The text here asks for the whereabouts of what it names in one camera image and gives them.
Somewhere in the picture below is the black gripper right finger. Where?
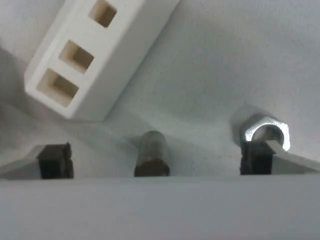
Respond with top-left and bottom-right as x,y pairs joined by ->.
239,139 -> 320,176

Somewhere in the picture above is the dark metal peg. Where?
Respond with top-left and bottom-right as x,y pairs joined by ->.
133,130 -> 171,177

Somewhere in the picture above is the white holder with square holes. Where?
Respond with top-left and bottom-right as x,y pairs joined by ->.
24,0 -> 180,123

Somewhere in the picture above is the silver metal hex nut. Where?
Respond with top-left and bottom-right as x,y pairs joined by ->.
239,113 -> 291,153

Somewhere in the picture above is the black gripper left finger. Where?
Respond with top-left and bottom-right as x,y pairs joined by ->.
0,141 -> 75,180

